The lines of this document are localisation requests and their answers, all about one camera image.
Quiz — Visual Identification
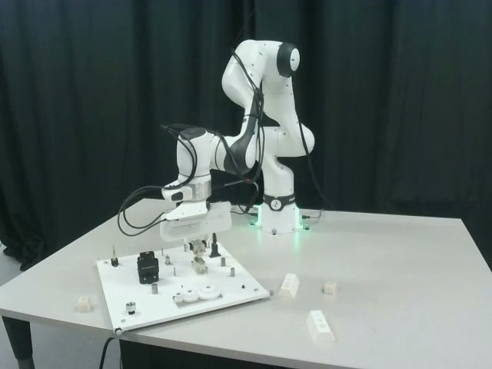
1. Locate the long white holder with holes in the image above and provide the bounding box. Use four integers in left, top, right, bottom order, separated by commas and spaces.
306, 310, 336, 343

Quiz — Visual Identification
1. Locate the small white camera box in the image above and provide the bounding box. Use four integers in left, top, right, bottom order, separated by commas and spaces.
161, 184, 193, 202

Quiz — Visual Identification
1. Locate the black D-SUB plug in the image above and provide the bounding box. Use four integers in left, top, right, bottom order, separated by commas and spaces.
136, 251, 161, 286

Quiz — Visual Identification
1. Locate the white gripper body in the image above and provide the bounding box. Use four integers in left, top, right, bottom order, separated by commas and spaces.
159, 202, 233, 244

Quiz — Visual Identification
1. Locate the flat white mounting plate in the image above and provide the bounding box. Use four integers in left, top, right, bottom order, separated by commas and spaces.
164, 200, 211, 223

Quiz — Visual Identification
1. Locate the silver wrist ring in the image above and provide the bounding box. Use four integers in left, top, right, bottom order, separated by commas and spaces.
189, 181, 212, 201

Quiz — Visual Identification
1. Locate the dark table leg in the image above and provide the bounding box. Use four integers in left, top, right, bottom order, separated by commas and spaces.
1, 315, 32, 369

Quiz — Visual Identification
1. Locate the black cable bundle along arm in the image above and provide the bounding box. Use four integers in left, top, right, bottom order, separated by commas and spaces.
160, 48, 278, 181

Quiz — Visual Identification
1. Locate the white large gear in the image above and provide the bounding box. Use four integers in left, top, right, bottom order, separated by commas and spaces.
197, 284, 222, 303

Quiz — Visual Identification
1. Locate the black cable loop at wrist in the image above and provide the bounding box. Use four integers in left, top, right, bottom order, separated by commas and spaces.
118, 185, 175, 238

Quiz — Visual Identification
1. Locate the black curtain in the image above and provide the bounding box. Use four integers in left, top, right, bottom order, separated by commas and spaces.
0, 0, 492, 272

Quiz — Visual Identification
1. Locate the white task board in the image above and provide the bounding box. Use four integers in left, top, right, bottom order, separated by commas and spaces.
95, 238, 271, 334

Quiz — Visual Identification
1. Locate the thin black rod red tag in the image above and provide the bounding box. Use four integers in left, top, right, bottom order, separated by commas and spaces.
209, 177, 259, 214

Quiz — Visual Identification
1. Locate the black cable under table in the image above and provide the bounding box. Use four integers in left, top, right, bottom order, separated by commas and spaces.
100, 333, 123, 369

